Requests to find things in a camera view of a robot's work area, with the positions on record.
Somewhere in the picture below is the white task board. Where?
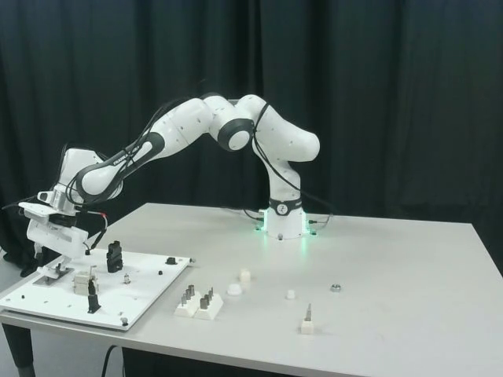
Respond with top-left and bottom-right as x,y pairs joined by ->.
0,251 -> 196,331

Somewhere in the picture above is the black curtain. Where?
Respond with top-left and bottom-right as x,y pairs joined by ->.
0,0 -> 503,260

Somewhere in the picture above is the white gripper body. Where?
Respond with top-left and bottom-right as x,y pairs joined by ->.
26,218 -> 90,261

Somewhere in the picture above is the white peg holder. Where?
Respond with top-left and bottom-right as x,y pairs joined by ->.
194,296 -> 226,321
173,300 -> 202,318

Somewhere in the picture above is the black D-SUB plug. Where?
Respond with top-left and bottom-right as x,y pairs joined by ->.
105,240 -> 124,273

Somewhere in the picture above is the black floor cable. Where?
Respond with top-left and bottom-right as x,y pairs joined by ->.
101,344 -> 119,377

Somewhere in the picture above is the black table leg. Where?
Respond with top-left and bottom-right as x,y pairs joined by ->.
1,321 -> 31,377

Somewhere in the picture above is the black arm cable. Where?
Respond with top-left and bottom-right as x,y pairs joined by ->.
50,97 -> 273,206

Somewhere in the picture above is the black Ethernet plug grey cable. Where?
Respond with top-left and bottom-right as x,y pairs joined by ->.
86,266 -> 101,316

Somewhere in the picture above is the white large gear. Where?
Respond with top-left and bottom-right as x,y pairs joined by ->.
37,265 -> 75,276

